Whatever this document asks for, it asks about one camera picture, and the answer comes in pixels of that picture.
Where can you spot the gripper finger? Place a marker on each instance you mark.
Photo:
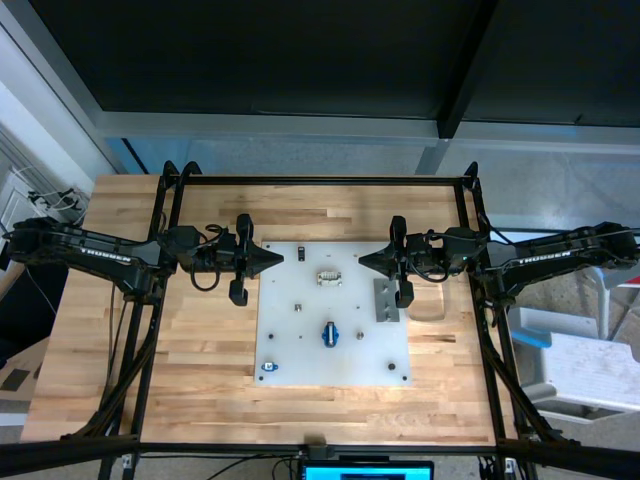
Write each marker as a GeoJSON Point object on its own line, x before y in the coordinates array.
{"type": "Point", "coordinates": [261, 266]}
{"type": "Point", "coordinates": [382, 254]}
{"type": "Point", "coordinates": [261, 252]}
{"type": "Point", "coordinates": [382, 266]}

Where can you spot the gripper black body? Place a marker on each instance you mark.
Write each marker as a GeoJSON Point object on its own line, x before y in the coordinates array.
{"type": "Point", "coordinates": [404, 294]}
{"type": "Point", "coordinates": [243, 226]}

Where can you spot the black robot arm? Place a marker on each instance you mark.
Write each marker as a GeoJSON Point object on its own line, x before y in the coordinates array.
{"type": "Point", "coordinates": [540, 260]}
{"type": "Point", "coordinates": [100, 255]}

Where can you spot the grey bar with holes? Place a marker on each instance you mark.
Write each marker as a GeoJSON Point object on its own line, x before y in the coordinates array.
{"type": "Point", "coordinates": [382, 310]}

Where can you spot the clear plastic tub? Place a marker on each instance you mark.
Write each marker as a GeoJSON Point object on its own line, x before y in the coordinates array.
{"type": "Point", "coordinates": [425, 311]}

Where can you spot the small black socket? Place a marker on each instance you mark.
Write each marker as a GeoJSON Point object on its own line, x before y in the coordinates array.
{"type": "Point", "coordinates": [301, 253]}

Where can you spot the beige multi-pin connector housing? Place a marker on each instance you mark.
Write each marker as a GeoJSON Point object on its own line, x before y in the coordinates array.
{"type": "Point", "coordinates": [330, 278]}

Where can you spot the silver rod in clamp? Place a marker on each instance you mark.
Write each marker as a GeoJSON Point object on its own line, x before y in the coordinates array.
{"type": "Point", "coordinates": [330, 334]}

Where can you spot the small blue connector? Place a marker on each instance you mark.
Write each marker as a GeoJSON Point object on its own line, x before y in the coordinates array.
{"type": "Point", "coordinates": [269, 366]}

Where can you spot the white square board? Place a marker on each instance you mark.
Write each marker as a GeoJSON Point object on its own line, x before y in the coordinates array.
{"type": "Point", "coordinates": [310, 360]}

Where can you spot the screen with blue edge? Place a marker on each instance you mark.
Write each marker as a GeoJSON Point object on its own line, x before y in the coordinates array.
{"type": "Point", "coordinates": [365, 472]}

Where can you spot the white power strip with plugs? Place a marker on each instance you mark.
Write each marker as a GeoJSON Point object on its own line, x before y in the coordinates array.
{"type": "Point", "coordinates": [55, 199]}

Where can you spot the red and white item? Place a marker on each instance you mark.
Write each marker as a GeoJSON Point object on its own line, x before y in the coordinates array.
{"type": "Point", "coordinates": [631, 283]}

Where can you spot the brown cardboard box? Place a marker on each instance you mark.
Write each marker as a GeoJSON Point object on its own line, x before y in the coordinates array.
{"type": "Point", "coordinates": [25, 365]}

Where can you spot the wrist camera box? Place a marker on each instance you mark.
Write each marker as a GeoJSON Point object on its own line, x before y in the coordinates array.
{"type": "Point", "coordinates": [227, 240]}
{"type": "Point", "coordinates": [415, 245]}

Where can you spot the black aluminium frame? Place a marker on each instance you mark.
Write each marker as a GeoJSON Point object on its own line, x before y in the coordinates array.
{"type": "Point", "coordinates": [320, 180]}

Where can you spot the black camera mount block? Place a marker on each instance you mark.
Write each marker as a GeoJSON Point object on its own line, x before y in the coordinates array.
{"type": "Point", "coordinates": [316, 446]}

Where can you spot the white metal chair frame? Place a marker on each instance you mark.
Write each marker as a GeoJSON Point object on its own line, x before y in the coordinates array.
{"type": "Point", "coordinates": [602, 300]}

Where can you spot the silver corner bracket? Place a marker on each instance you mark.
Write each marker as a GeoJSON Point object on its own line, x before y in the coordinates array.
{"type": "Point", "coordinates": [127, 460]}
{"type": "Point", "coordinates": [510, 465]}

